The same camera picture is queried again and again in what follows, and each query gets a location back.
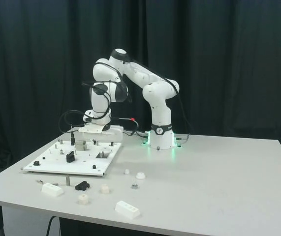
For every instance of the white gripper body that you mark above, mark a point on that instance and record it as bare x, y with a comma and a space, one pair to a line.
113, 134

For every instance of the white large gear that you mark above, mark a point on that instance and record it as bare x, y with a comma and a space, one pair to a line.
105, 150

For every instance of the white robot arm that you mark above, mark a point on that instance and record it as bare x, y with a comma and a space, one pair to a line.
160, 98

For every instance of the white small gear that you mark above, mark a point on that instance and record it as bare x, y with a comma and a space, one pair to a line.
127, 171

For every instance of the white medium gear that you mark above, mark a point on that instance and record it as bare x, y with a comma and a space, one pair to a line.
140, 175

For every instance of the black plug block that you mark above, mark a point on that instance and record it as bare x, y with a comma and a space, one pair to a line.
70, 157

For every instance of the white task board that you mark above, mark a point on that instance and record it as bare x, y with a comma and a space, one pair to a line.
56, 164

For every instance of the black D-SUB plug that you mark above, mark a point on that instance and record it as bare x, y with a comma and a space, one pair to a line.
82, 185

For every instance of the small white cube holder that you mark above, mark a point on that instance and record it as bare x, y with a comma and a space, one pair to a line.
104, 188

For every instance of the metal round peg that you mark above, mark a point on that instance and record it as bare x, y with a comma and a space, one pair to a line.
67, 180

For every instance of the metal BNC plug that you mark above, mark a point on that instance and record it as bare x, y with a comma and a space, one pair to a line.
133, 186

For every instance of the small beige cube holder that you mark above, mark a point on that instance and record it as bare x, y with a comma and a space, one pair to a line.
83, 199

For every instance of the long white peg holder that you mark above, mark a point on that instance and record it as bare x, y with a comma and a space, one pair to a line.
128, 209
52, 189

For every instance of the small grey Ethernet plug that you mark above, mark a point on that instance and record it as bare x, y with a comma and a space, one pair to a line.
40, 182

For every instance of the black control cabinet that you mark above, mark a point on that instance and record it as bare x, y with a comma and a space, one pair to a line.
93, 228

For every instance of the black curtain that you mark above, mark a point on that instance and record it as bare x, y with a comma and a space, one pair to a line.
32, 49

